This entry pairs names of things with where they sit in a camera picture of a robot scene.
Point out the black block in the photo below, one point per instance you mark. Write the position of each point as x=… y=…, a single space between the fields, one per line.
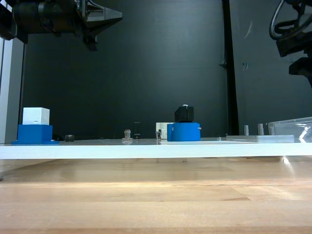
x=184 y=113

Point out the white task board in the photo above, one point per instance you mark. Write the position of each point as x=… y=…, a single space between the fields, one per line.
x=97 y=151

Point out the thin grey cylinder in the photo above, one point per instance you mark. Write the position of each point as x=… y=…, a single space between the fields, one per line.
x=246 y=130

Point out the black knurled screw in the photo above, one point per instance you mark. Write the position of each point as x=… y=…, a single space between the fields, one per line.
x=69 y=138

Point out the small black connector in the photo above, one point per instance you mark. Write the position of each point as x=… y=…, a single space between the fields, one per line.
x=137 y=128

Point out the thin white plate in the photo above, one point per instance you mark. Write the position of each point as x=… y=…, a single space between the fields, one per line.
x=207 y=142

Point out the white connector housing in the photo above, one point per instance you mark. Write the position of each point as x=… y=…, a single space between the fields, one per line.
x=161 y=129

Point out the small metal clamp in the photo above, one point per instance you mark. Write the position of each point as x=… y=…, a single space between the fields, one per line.
x=158 y=136

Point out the blue square base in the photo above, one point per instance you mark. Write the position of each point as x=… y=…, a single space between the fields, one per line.
x=34 y=134

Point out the clear plastic connector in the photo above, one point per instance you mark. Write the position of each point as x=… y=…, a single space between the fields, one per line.
x=127 y=136

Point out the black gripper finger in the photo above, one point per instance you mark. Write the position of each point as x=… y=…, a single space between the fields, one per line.
x=100 y=28
x=102 y=14

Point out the clear plastic tub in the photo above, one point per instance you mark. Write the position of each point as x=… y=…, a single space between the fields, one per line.
x=287 y=129

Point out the white cube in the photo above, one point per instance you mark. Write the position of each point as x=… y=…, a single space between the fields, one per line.
x=36 y=115

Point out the blue round mount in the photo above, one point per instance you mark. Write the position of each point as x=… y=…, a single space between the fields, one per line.
x=184 y=132

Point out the grey holder block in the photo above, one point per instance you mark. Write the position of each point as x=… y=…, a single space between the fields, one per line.
x=268 y=138

